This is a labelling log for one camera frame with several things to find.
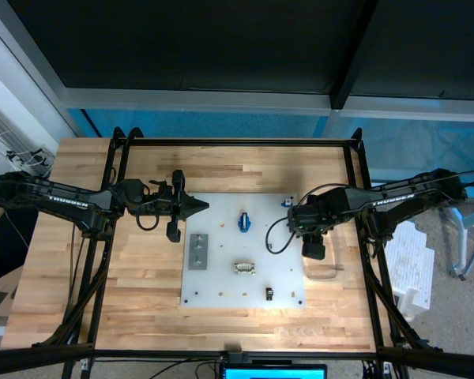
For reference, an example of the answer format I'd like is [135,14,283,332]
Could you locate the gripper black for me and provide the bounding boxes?
[302,235,327,261]
[153,169,210,243]

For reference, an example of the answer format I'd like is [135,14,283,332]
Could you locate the beige connector base socket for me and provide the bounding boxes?
[233,261,257,276]

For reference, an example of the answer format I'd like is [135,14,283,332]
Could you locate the white taskboard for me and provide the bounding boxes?
[180,192,308,308]

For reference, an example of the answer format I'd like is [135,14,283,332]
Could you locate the clear plastic tub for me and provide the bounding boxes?
[299,219,347,283]

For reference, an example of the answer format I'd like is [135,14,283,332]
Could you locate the grey metal plate with pegs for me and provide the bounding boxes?
[187,232,210,272]

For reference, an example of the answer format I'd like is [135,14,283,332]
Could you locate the white foam packaging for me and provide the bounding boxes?
[382,220,436,323]

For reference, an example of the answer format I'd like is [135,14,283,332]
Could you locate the laptop with blue screen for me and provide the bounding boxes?
[220,362,328,379]

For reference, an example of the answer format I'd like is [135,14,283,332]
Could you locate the grey metal stand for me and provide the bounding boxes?
[438,205,474,282]

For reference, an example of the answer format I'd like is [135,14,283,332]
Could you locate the cardboard box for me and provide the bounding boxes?
[0,264,24,317]

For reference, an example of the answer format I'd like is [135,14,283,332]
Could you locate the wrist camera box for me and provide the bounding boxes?
[149,179,175,202]

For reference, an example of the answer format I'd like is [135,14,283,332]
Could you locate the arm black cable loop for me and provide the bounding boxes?
[265,216,299,256]
[135,191,162,232]

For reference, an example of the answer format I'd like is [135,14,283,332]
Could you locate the blue connector mount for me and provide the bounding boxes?
[235,212,253,235]

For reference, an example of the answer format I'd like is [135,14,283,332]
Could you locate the arm long black cable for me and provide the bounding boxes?
[295,169,474,208]

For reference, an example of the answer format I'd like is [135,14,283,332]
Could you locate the black aluminium frame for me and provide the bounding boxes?
[0,126,474,379]

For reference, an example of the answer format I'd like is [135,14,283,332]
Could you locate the black table-level camera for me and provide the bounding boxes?
[224,342,249,364]

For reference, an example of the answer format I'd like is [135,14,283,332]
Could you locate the plugs with white cables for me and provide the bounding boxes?
[6,148,55,169]

